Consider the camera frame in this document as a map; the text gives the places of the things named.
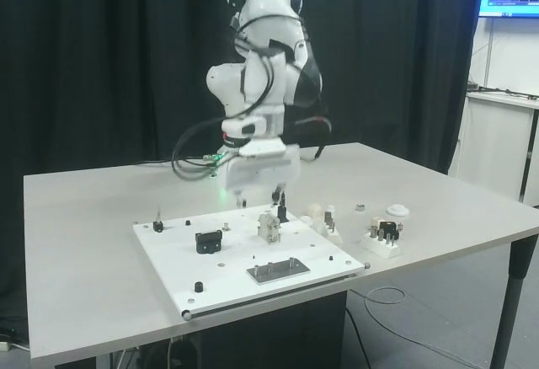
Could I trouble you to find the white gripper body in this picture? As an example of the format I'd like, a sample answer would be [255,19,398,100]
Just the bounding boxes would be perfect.
[222,145,302,195]

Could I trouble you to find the grey waterproof plug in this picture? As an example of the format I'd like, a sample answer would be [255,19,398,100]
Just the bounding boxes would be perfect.
[258,211,280,233]

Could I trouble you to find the cream hollow square holder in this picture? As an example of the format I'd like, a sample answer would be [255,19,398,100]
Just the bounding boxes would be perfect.
[299,203,323,223]

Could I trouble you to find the white peg holder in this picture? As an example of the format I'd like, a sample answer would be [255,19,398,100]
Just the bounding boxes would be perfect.
[360,233,403,260]
[313,216,343,243]

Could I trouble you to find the white task board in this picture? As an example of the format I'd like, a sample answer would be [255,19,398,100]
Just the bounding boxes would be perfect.
[132,202,372,321]

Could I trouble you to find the black D-SUB plug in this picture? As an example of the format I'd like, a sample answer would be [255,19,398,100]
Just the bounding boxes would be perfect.
[377,221,399,240]

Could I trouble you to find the white large gear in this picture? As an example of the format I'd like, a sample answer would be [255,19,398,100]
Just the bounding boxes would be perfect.
[386,202,412,219]

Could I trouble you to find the black box under table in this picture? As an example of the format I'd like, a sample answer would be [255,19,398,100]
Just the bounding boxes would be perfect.
[187,291,349,369]

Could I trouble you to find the black curtain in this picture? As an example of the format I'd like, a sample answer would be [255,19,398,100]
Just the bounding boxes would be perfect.
[0,0,483,336]

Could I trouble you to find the white cabinet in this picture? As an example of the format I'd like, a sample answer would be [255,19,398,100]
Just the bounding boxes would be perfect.
[447,89,539,209]

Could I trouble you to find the dark grey table leg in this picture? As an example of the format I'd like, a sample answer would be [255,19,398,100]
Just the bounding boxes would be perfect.
[491,233,534,369]

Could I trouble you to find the black plug with cable stub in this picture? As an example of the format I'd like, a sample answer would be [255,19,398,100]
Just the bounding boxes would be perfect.
[275,194,291,223]

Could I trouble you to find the silver wrist ring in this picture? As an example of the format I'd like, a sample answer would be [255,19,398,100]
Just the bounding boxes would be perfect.
[264,112,286,138]

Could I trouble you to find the black base cable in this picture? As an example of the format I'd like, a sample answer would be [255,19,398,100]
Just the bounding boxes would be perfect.
[141,154,220,176]

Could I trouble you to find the grey floor cable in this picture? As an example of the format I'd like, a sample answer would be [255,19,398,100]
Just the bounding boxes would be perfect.
[364,286,539,369]

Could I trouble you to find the black floor cable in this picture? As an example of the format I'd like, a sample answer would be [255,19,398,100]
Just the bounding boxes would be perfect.
[344,307,370,369]

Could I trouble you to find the black cables on cabinet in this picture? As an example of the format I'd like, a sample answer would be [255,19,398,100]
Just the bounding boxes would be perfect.
[466,83,539,101]

